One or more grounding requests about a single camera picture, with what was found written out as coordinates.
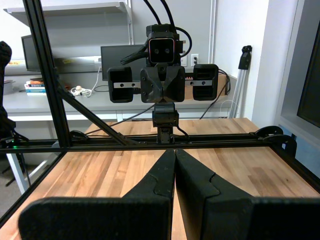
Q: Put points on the white wall outlet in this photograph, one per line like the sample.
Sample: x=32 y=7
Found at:
x=195 y=60
x=183 y=61

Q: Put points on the stack of books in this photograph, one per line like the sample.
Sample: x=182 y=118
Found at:
x=35 y=88

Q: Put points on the black and silver tripod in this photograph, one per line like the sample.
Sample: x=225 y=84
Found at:
x=246 y=57

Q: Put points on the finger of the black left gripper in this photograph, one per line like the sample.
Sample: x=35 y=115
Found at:
x=175 y=85
x=150 y=87

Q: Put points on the dark glass window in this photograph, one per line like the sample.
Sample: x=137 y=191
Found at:
x=310 y=75

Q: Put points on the small dark computer monitor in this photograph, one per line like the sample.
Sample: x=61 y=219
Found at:
x=30 y=55

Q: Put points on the wide dark computer monitor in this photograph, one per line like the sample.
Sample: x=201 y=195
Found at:
x=117 y=57

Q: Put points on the grey desk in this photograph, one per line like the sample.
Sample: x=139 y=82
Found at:
x=30 y=102

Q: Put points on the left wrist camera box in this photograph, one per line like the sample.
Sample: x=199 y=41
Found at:
x=161 y=51

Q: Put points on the white table leg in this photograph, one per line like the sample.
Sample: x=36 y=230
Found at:
x=18 y=172

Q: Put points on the brown wooden box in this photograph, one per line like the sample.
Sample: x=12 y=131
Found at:
x=222 y=85

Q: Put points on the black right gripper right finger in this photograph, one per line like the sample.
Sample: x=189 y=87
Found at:
x=237 y=217

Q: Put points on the white wall shelf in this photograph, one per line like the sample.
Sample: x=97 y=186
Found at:
x=75 y=15

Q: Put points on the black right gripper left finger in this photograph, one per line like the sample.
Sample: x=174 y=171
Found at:
x=100 y=217

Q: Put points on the black aluminium frame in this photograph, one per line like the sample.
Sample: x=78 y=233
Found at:
x=48 y=75

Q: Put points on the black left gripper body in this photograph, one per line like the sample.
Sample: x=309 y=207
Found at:
x=121 y=95

